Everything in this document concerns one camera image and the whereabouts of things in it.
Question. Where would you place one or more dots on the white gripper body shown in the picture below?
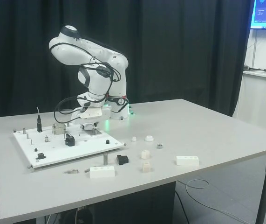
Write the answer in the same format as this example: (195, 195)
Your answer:
(106, 113)

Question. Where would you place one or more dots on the white large gear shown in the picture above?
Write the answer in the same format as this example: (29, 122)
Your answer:
(88, 126)

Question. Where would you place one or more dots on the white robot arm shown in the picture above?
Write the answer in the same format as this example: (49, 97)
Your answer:
(65, 51)

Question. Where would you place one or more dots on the white small gear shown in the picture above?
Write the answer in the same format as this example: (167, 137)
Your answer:
(134, 138)

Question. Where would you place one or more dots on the white medium gear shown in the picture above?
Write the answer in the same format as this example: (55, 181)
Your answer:
(149, 138)

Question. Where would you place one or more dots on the black plug block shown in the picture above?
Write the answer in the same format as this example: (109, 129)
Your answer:
(70, 140)

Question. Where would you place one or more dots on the metal round peg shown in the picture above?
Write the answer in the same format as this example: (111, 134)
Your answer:
(105, 159)

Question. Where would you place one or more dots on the white task board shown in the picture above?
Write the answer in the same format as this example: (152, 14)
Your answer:
(53, 151)

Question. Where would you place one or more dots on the black D-SUB plug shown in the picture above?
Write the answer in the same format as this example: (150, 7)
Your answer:
(122, 160)

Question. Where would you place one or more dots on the small grey Ethernet plug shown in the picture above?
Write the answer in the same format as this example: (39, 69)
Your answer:
(69, 172)

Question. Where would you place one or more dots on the long white peg holder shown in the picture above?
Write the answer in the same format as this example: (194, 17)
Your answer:
(186, 160)
(102, 172)

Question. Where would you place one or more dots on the small white cube holder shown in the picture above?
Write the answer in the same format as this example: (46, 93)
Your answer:
(145, 154)

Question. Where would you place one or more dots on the metal BNC plug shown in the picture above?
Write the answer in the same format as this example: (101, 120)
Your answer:
(160, 146)

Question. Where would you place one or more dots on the small beige cube holder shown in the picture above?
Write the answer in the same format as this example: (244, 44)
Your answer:
(146, 167)

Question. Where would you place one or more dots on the black control cabinet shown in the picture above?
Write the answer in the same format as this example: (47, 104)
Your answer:
(128, 205)

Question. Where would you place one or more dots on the black curtain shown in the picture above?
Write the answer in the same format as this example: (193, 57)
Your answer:
(170, 46)

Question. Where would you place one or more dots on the white cabinet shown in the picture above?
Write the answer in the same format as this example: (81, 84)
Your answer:
(258, 100)

